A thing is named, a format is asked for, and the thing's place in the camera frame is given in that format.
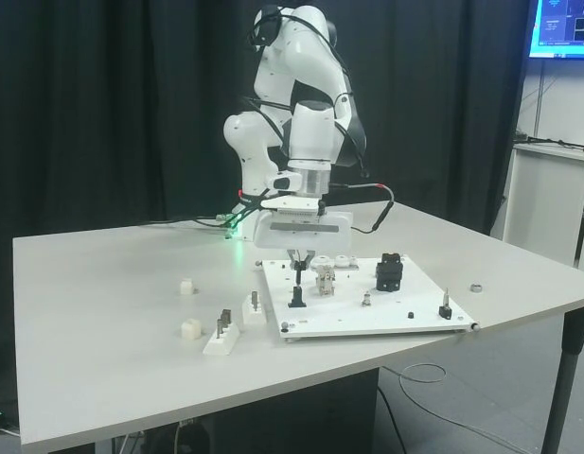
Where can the black D-SUB plug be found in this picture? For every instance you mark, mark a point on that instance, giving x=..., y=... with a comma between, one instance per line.
x=390, y=274

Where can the metal square peg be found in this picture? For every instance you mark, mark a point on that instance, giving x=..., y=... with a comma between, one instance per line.
x=226, y=316

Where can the metal BNC plug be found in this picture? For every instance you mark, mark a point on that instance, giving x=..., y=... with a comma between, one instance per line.
x=366, y=300

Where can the white small gear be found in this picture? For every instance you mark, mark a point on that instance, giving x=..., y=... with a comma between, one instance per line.
x=353, y=261

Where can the white medium gear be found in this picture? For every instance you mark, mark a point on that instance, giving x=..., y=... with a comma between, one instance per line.
x=341, y=260

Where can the short metal peg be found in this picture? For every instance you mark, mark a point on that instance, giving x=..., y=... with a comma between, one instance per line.
x=254, y=300

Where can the metal round peg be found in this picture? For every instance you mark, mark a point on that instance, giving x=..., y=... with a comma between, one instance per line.
x=219, y=328

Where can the white task board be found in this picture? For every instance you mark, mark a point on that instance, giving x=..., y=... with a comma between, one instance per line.
x=367, y=312

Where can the black USB plug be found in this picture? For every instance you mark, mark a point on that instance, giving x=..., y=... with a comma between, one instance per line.
x=298, y=273

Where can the black curtain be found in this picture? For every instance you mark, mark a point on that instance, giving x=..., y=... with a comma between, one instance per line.
x=59, y=142

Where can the white single-peg holder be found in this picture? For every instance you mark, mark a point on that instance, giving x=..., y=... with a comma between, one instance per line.
x=253, y=316

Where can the small white plug holder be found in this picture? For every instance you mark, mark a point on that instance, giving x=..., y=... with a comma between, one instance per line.
x=187, y=286

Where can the white two-peg holder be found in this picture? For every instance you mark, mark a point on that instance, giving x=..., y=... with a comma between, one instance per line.
x=223, y=344

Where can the black table leg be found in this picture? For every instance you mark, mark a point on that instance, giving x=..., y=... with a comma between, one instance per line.
x=566, y=378

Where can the blue screen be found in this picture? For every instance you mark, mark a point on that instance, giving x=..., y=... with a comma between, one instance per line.
x=563, y=28

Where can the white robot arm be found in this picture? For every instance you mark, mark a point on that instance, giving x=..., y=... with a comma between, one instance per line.
x=310, y=137

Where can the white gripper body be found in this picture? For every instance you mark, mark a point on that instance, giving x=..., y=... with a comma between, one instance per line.
x=303, y=239

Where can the white cabinet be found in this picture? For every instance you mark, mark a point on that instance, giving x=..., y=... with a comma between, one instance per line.
x=547, y=203

